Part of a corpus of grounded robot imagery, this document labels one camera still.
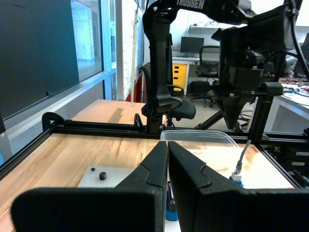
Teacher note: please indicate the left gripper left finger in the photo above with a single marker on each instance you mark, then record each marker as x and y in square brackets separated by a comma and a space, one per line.
[135, 198]

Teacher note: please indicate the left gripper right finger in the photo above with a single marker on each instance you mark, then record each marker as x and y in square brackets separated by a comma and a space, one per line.
[217, 205]

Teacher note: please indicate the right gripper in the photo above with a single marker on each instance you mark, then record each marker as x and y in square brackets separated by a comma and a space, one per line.
[231, 48]

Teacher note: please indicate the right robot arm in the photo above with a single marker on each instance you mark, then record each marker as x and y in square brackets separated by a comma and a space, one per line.
[159, 60]

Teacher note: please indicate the clear plastic container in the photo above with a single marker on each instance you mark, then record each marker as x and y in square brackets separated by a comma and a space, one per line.
[193, 136]

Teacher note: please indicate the white task board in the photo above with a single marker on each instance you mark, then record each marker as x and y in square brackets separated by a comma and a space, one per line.
[113, 176]

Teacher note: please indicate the blue socket block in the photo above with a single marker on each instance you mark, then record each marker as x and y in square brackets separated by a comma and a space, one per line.
[237, 181]
[171, 212]

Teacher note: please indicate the black threaded stud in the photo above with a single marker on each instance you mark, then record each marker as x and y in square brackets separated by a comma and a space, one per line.
[103, 176]

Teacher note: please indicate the black office chair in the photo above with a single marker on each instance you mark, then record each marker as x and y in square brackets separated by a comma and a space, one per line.
[207, 70]
[184, 110]

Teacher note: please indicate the white desk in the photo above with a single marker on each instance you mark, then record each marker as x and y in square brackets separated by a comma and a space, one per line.
[287, 106]

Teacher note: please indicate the yellow drawer cabinet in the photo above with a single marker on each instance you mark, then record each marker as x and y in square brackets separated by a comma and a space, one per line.
[179, 75]

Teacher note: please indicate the black computer monitor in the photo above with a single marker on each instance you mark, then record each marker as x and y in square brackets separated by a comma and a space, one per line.
[192, 46]

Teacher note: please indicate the brown wooden table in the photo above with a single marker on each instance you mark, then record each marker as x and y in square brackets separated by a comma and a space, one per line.
[106, 111]

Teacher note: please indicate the window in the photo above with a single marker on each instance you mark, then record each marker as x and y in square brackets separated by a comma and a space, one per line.
[87, 36]

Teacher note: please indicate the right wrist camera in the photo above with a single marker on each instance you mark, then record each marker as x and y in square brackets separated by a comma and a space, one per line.
[251, 73]

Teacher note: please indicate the black frame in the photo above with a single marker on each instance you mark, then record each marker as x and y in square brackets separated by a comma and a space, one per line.
[96, 126]

